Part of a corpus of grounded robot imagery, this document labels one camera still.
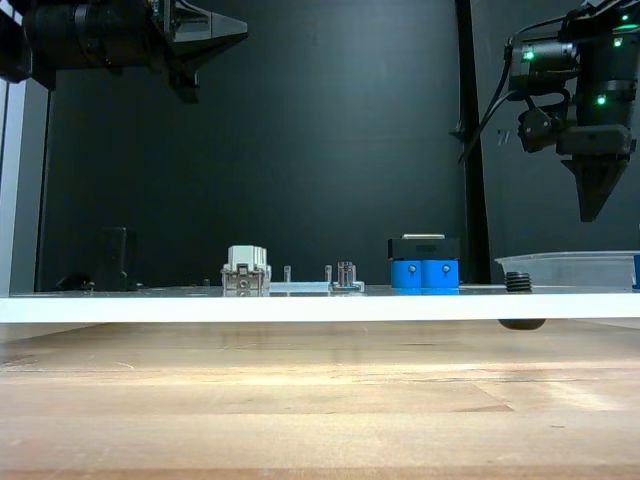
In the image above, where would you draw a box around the black vertical room post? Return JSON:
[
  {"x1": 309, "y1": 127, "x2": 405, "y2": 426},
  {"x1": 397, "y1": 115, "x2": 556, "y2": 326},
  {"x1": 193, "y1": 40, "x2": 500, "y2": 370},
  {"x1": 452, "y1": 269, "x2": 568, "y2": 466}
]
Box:
[{"x1": 453, "y1": 0, "x2": 495, "y2": 284}]

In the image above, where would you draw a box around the beige connector housing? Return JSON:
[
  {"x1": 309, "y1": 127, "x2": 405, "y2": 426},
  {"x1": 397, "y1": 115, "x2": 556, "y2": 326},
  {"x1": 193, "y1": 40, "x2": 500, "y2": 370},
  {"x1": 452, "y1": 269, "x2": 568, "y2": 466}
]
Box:
[{"x1": 220, "y1": 244, "x2": 273, "y2": 298}]

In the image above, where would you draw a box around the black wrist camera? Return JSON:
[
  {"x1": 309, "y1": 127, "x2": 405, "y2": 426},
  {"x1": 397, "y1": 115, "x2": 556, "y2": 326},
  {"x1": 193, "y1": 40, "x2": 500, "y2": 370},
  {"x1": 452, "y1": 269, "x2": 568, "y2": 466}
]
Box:
[{"x1": 517, "y1": 105, "x2": 559, "y2": 154}]

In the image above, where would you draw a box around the black rubber board foot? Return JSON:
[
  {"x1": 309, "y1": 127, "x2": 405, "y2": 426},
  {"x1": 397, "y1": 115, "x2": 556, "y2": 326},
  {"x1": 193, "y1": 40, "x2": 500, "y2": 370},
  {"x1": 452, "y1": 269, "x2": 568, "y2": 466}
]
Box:
[{"x1": 497, "y1": 319, "x2": 546, "y2": 332}]

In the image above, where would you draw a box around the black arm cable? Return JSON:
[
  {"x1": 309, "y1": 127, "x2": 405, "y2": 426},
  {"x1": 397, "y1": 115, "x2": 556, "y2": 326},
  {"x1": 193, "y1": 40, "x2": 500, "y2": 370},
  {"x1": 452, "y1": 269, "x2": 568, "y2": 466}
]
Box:
[{"x1": 457, "y1": 29, "x2": 526, "y2": 165}]

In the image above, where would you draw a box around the blue connector mount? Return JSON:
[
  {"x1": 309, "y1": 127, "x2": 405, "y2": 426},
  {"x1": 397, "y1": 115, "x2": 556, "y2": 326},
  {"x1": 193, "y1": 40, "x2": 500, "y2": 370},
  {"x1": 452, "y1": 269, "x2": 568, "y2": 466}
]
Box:
[{"x1": 390, "y1": 258, "x2": 461, "y2": 290}]

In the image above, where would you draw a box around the clear plastic tub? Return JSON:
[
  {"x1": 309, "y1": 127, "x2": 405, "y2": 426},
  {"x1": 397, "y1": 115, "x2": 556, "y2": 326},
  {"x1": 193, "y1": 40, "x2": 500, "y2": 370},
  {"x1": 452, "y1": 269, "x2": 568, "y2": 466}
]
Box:
[{"x1": 493, "y1": 249, "x2": 640, "y2": 290}]

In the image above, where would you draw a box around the white mounting board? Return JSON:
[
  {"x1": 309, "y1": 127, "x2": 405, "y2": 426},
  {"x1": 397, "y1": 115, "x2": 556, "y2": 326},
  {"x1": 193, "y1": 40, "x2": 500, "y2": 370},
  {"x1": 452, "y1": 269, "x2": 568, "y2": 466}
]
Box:
[{"x1": 0, "y1": 285, "x2": 640, "y2": 324}]

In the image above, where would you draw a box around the black D-sub connector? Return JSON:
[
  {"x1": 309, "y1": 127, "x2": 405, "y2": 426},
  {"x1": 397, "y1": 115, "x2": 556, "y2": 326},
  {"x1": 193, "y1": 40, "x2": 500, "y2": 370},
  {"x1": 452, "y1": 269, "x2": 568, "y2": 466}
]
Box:
[{"x1": 387, "y1": 232, "x2": 462, "y2": 262}]

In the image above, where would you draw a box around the black set screw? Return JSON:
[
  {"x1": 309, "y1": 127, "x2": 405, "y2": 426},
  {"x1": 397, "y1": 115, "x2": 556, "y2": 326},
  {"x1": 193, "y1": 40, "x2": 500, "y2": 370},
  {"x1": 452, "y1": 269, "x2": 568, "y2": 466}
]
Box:
[{"x1": 505, "y1": 271, "x2": 534, "y2": 293}]

